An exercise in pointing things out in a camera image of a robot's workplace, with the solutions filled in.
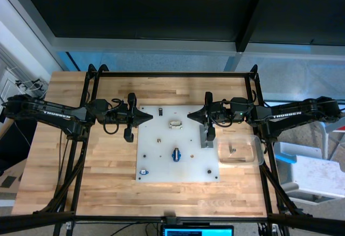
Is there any blue laptop screen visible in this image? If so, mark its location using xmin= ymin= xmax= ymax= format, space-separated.
xmin=161 ymin=225 xmax=234 ymax=236

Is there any white and black cable bundle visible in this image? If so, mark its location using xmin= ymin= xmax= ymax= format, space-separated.
xmin=15 ymin=78 xmax=46 ymax=92

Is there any black table-level camera mount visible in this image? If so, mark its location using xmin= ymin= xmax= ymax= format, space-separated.
xmin=163 ymin=211 xmax=180 ymax=225

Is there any grey metal peg holder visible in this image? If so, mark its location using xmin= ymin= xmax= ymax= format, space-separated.
xmin=199 ymin=124 xmax=216 ymax=150

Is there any white step stool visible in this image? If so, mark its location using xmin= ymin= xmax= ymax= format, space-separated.
xmin=274 ymin=140 xmax=345 ymax=207

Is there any clear plastic tub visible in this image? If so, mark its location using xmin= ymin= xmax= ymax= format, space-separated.
xmin=217 ymin=135 xmax=265 ymax=167

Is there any white taskboard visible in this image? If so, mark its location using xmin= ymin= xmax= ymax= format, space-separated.
xmin=135 ymin=104 xmax=220 ymax=183

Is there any cardboard box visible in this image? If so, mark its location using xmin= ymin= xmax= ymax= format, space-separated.
xmin=0 ymin=159 xmax=27 ymax=207

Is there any grey metal chair frame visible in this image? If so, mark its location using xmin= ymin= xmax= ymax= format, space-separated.
xmin=307 ymin=110 xmax=345 ymax=172

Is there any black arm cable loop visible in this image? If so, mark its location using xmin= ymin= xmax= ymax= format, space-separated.
xmin=103 ymin=98 xmax=123 ymax=135

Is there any black metal frame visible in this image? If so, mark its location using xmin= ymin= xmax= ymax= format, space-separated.
xmin=0 ymin=63 xmax=345 ymax=236

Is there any blue round connector mount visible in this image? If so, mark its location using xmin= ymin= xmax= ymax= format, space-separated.
xmin=169 ymin=148 xmax=182 ymax=163

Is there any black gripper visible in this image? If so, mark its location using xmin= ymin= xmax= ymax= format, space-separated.
xmin=118 ymin=93 xmax=154 ymax=143
xmin=187 ymin=92 xmax=230 ymax=143

